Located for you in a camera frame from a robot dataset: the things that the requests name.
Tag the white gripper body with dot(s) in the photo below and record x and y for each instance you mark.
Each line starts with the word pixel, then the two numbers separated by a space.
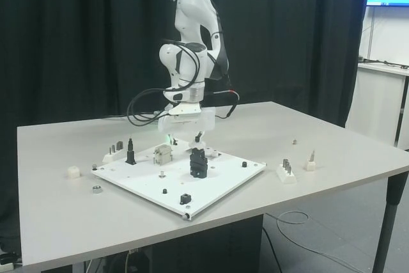
pixel 185 122

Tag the white large gear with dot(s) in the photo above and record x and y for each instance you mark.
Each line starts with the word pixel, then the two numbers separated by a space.
pixel 192 143

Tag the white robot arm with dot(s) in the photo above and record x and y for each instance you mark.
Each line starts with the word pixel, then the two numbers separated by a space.
pixel 188 14

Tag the white medium gear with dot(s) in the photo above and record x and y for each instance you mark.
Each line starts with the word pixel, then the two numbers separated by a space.
pixel 211 151

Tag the flat white wrist plate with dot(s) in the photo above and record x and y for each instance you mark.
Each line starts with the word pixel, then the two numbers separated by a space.
pixel 185 109

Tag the black D-SUB plug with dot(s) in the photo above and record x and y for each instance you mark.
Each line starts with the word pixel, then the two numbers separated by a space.
pixel 198 167

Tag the black slim upright plug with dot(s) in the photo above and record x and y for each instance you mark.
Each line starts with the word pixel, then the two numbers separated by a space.
pixel 130 154

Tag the white task board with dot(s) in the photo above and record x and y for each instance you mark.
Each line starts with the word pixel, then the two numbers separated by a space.
pixel 153 186

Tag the widest metal round peg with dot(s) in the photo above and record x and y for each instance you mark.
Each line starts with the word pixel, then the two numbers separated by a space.
pixel 284 163

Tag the metal nut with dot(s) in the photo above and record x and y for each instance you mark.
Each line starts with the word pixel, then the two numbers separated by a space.
pixel 96 189

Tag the small white block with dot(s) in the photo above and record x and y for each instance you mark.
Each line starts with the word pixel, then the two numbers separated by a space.
pixel 73 173

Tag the slim grey metal peg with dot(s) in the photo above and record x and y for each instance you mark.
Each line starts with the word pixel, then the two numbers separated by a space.
pixel 312 156

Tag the small white peg holder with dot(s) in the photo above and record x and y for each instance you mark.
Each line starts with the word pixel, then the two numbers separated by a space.
pixel 310 166

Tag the black curtains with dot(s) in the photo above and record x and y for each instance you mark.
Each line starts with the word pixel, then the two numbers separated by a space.
pixel 64 30

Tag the white cabinet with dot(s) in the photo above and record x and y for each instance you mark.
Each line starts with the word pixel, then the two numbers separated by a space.
pixel 377 110

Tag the black table leg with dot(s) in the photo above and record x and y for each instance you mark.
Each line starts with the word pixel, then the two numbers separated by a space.
pixel 391 196

